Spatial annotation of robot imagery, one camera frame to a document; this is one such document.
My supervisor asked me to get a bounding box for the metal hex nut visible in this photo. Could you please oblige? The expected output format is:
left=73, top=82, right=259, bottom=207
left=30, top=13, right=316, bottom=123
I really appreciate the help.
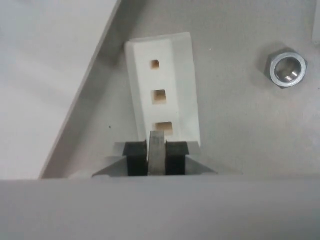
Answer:
left=263, top=45, right=309, bottom=89

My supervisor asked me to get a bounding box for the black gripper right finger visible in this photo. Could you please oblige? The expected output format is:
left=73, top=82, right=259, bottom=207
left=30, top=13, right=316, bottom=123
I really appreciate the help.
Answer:
left=164, top=141, right=242, bottom=177

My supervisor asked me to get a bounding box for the white holder with square holes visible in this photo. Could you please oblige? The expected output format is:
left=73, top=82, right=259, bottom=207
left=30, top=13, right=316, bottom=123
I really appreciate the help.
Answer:
left=124, top=31, right=202, bottom=149

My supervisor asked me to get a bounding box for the white task board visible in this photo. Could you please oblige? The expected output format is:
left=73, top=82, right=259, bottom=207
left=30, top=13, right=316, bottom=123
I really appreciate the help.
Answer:
left=0, top=0, right=119, bottom=180

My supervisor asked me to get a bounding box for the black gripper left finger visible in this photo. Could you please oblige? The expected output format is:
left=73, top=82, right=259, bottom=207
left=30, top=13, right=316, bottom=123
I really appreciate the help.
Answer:
left=71, top=141, right=149, bottom=179

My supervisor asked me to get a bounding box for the metal square peg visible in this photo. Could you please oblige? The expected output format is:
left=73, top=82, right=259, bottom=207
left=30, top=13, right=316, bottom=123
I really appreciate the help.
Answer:
left=147, top=130, right=167, bottom=176

